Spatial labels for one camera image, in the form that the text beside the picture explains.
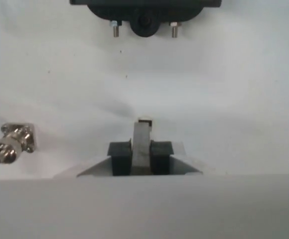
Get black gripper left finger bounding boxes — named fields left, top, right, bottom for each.
left=76, top=140, right=133, bottom=178

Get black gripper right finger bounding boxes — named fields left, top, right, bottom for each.
left=148, top=139, right=204, bottom=176

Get metal square peg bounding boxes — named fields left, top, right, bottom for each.
left=131, top=116, right=153, bottom=175

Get white task board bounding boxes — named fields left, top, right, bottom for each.
left=0, top=0, right=289, bottom=180

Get metal BNC plug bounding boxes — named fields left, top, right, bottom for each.
left=0, top=135, right=20, bottom=164

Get black D-SUB plug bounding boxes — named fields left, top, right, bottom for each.
left=69, top=0, right=223, bottom=39

